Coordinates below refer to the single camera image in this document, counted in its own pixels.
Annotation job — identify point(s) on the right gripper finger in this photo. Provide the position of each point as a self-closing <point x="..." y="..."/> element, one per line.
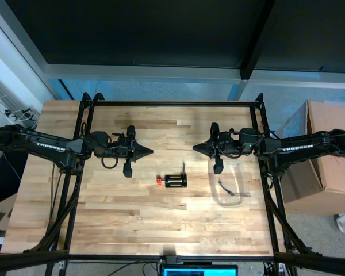
<point x="207" y="144"/>
<point x="207" y="152"/>

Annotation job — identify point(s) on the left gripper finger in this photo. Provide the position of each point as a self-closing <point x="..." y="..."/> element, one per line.
<point x="140" y="154"/>
<point x="140" y="147"/>

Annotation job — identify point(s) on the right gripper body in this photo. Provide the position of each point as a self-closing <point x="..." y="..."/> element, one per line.
<point x="217" y="168"/>

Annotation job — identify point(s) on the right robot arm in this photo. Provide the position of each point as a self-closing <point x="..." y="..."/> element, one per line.
<point x="293" y="148"/>

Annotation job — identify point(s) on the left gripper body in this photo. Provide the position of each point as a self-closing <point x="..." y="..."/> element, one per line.
<point x="130" y="169"/>

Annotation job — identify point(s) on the black frame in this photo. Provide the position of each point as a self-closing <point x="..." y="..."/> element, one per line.
<point x="31" y="257"/>

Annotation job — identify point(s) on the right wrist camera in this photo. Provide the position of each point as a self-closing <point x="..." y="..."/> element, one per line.
<point x="228" y="145"/>

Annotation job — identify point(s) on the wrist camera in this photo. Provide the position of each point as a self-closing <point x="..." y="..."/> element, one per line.
<point x="120" y="142"/>
<point x="228" y="145"/>

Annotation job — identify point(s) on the clear plastic container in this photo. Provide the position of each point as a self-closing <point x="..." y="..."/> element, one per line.
<point x="230" y="204"/>

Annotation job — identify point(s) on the black clamp with red knob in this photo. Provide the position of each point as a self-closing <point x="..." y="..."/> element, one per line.
<point x="175" y="181"/>

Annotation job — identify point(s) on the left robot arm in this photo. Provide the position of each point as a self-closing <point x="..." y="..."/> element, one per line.
<point x="51" y="145"/>

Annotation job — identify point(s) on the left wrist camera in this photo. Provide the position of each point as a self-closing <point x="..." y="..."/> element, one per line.
<point x="120" y="142"/>

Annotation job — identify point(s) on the cardboard box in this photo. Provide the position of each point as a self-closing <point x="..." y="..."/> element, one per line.
<point x="319" y="172"/>

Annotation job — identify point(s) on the blue screen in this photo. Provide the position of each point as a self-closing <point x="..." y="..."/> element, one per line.
<point x="198" y="271"/>

